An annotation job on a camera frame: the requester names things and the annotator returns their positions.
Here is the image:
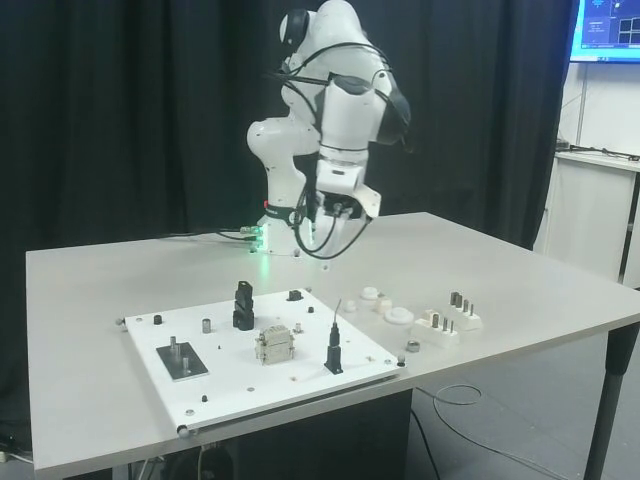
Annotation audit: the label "white round peg holder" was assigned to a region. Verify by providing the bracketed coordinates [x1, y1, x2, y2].
[410, 308, 461, 350]

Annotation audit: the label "white cabinet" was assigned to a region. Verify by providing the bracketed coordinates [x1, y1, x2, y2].
[534, 149, 640, 291]

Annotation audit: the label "thin grey floor cable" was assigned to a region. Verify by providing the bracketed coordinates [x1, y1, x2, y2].
[432, 383, 591, 451]

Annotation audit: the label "black table leg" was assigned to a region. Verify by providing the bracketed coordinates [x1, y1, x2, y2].
[583, 319, 629, 480]

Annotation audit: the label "white task board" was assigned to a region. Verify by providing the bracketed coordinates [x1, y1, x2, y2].
[115, 287, 409, 439]

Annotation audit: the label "black curtains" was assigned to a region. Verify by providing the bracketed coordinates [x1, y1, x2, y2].
[0, 0, 586, 451]

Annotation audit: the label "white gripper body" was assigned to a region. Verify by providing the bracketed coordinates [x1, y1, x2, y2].
[297, 212, 354, 261]

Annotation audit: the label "beige waterproof plug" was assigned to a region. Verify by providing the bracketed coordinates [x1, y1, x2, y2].
[254, 325, 294, 362]

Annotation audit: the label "black base cable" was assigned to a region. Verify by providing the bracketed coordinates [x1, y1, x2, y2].
[164, 227, 264, 247]

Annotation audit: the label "black D-SUB plug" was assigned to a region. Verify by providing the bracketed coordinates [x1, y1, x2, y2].
[232, 280, 256, 334]

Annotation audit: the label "white square peg holder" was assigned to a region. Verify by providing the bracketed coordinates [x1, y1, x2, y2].
[444, 298, 484, 333]

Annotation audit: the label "blue screen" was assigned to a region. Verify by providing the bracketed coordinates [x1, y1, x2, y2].
[569, 0, 640, 65]

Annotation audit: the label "black Ethernet plug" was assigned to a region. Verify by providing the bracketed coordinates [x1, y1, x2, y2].
[323, 298, 347, 377]

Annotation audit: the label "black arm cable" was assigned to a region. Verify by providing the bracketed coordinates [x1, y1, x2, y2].
[264, 42, 401, 261]

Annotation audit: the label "thin black cable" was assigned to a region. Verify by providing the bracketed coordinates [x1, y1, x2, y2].
[557, 142, 640, 162]

